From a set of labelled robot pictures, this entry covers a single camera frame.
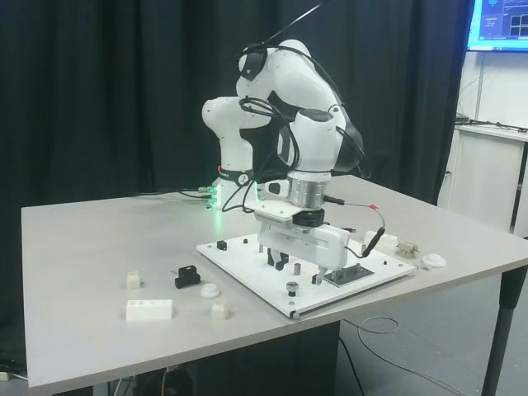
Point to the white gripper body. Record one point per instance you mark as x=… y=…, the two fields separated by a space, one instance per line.
x=313 y=247

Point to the metal hex bolt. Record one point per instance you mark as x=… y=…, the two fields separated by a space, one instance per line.
x=292 y=288

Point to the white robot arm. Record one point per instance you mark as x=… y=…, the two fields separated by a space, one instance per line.
x=297 y=82

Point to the small metal bolt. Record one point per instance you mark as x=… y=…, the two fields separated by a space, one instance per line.
x=296 y=269

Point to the white task board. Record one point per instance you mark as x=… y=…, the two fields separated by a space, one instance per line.
x=247 y=268

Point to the white medium gear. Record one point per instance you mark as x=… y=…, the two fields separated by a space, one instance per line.
x=209 y=291

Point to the small white peg holder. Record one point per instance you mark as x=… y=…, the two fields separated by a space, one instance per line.
x=133 y=281
x=220 y=310

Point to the metal plug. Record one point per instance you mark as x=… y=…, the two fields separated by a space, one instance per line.
x=407 y=250

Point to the black under-table cabinet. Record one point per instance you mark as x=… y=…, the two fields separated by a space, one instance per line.
x=247 y=363

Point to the white large gear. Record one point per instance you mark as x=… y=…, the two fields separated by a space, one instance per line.
x=434 y=261

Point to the long white peg holder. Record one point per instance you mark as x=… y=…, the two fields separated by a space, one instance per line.
x=148 y=310

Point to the white cabinet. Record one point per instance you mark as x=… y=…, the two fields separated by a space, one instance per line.
x=482 y=177

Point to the black table leg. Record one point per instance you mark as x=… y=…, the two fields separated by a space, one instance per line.
x=500 y=330

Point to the black curtain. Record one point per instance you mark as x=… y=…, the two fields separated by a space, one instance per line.
x=103 y=103

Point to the blue screen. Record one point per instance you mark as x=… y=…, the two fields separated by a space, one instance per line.
x=499 y=24

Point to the white power strip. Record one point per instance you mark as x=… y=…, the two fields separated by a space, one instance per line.
x=4 y=376

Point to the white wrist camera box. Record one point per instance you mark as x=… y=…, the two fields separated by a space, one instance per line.
x=277 y=188

